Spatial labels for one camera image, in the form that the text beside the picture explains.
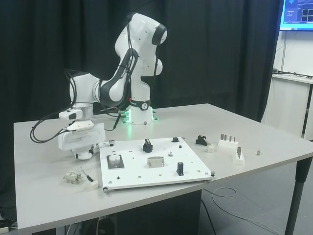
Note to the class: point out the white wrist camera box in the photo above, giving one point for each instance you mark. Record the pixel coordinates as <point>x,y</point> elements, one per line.
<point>64,115</point>

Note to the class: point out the white task board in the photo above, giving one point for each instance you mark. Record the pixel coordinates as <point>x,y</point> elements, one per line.
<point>146,176</point>

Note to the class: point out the white round peg holder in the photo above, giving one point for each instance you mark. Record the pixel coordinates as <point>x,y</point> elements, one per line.
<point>238,160</point>

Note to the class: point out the white square peg holder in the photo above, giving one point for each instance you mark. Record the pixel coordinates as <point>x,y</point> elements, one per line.
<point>227,144</point>

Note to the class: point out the blue screen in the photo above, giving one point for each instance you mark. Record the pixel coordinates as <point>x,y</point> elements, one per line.
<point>297,14</point>

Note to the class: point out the white cabinet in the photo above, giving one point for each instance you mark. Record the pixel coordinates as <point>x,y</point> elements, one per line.
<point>288,105</point>

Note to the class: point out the black curtain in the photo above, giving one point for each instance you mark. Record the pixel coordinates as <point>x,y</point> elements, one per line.
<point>36,49</point>

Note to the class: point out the black Ethernet plug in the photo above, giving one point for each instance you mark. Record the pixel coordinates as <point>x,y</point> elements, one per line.
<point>90,178</point>

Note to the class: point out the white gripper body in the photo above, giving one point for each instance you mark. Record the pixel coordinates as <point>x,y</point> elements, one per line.
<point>80,140</point>

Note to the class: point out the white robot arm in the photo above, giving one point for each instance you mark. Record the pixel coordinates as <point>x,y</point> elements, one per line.
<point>137,49</point>

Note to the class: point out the metal BNC plug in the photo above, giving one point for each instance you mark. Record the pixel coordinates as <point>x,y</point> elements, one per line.
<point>170,154</point>

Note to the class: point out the flat white mounting plate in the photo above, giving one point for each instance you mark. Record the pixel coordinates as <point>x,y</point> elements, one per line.
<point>80,126</point>

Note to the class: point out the large metal round peg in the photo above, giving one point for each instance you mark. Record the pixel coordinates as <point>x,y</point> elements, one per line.
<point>239,149</point>

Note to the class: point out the large metal square peg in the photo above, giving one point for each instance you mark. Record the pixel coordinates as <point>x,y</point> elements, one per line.
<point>222,137</point>

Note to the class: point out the small white plug holder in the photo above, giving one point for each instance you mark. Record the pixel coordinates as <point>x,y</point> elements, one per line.
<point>92,185</point>
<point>210,148</point>

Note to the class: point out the beige waterproof plug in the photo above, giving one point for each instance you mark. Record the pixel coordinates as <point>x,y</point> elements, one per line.
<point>69,177</point>

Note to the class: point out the white power strip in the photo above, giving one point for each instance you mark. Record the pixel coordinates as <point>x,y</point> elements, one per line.
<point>6,228</point>

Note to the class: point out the white medium gear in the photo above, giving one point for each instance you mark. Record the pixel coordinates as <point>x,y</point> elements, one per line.
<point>115,160</point>

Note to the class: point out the silver USB plug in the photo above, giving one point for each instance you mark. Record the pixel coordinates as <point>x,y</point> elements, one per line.
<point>207,143</point>

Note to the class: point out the small metal bolt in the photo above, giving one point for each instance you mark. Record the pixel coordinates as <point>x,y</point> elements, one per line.
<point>258,153</point>

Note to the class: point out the black table leg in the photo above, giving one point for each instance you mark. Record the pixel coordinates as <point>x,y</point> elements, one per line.
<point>297,195</point>

